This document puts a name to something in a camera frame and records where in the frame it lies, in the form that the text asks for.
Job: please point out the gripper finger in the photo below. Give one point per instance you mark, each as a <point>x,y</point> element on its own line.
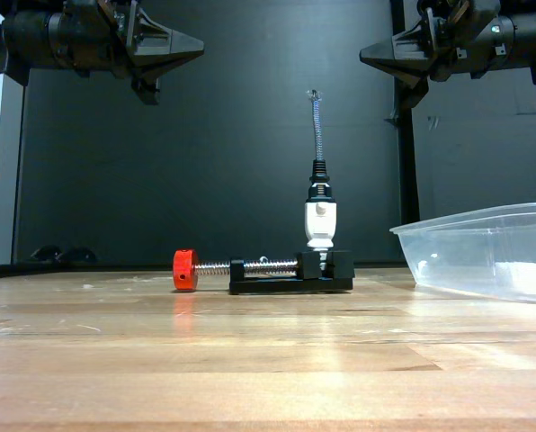
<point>146,92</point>
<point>403,56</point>
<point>409,92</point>
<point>160,45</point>

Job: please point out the white power receptacle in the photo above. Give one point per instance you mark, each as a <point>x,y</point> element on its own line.
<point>320,225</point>

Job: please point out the black rounded foot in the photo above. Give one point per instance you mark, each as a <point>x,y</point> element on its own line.
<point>77,255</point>
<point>45,254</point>

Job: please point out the clear plastic tub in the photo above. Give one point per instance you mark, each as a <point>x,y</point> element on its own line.
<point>475,274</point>

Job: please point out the black clamp with red knob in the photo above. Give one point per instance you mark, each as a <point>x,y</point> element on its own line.
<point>290,286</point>

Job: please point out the black frame post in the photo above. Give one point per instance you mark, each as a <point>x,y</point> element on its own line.
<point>407,157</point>

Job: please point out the black frame rail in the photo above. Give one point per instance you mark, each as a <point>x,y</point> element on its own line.
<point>124,267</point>

